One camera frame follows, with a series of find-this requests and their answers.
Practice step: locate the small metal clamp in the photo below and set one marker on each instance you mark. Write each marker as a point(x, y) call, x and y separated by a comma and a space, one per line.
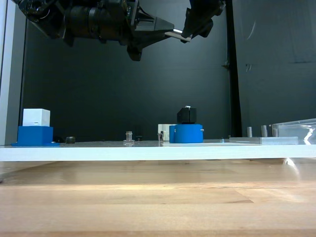
point(160, 137)

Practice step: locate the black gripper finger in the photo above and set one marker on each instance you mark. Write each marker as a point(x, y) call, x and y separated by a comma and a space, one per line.
point(145, 39)
point(150, 24)
point(204, 27)
point(190, 24)

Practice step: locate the blue round mount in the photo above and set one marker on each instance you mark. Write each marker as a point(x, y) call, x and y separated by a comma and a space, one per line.
point(186, 134)

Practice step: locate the clear plastic connector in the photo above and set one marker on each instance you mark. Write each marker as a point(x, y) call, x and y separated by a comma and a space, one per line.
point(128, 138)

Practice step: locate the thin grey cylinder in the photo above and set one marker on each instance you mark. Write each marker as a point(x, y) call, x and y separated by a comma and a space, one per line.
point(249, 131)

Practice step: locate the white connector housing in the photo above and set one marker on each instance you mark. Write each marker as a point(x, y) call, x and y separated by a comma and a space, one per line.
point(163, 130)

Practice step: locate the clear plastic tub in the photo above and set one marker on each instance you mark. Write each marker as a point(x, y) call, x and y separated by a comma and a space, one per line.
point(291, 130)

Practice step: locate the black block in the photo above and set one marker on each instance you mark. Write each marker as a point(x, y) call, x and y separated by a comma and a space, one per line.
point(186, 114)

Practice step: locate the black knurled screw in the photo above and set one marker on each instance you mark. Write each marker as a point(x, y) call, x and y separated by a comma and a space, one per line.
point(70, 140)

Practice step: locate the white cube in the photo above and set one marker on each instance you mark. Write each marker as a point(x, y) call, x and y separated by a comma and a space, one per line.
point(37, 117)

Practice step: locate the white task board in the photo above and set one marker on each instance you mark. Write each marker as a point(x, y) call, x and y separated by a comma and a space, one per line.
point(98, 153)

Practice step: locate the blue square base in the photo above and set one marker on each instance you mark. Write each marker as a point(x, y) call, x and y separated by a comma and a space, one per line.
point(34, 135)

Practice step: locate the thin white plate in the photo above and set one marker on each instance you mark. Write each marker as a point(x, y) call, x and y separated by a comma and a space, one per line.
point(209, 144)

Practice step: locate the grey holder block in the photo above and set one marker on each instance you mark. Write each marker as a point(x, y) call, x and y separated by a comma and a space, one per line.
point(271, 140)

